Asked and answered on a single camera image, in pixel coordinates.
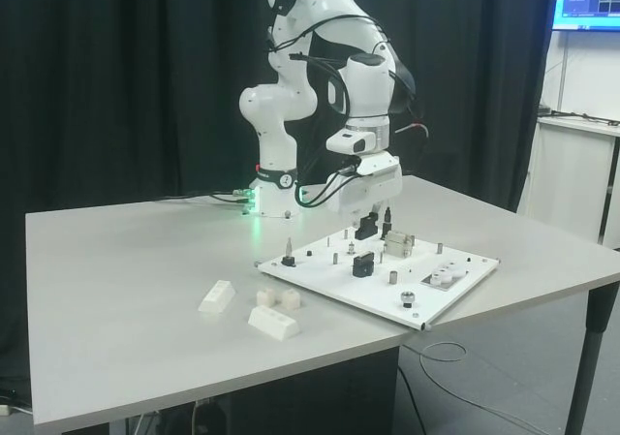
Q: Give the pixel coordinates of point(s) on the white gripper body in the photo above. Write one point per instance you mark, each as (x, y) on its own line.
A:
(368, 185)

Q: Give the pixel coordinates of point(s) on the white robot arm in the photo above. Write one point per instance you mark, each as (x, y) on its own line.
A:
(273, 110)

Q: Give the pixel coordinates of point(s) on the white block socket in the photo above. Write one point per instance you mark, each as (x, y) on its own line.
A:
(397, 245)

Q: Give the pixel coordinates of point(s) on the black plug block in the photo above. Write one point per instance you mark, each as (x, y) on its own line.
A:
(363, 266)

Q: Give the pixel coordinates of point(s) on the white box with dark window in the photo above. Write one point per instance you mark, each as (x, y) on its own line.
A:
(349, 140)

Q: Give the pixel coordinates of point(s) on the metal round peg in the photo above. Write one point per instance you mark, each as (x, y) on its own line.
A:
(392, 277)

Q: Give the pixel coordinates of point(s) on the white task board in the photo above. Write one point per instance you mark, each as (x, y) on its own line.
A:
(339, 289)

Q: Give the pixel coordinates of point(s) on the metal pointed peg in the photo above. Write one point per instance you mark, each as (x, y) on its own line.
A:
(289, 248)

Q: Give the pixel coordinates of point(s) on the metal BNC plug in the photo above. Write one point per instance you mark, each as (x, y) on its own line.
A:
(407, 299)

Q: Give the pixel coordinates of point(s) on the white large gear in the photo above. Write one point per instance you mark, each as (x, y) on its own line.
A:
(440, 280)

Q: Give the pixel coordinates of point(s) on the white medium gear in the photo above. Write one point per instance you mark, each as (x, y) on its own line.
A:
(455, 272)

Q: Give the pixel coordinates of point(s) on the white small cube holder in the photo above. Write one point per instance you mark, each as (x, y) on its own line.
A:
(265, 297)
(290, 299)

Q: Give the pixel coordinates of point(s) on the white long holder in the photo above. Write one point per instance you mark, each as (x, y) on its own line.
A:
(216, 297)
(273, 323)

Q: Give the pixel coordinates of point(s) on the white cabinet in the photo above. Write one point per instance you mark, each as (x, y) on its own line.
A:
(571, 183)

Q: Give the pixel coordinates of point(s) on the dark grey table leg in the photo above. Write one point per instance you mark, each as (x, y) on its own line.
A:
(593, 348)

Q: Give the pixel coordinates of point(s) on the black curtain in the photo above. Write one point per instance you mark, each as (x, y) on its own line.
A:
(121, 81)

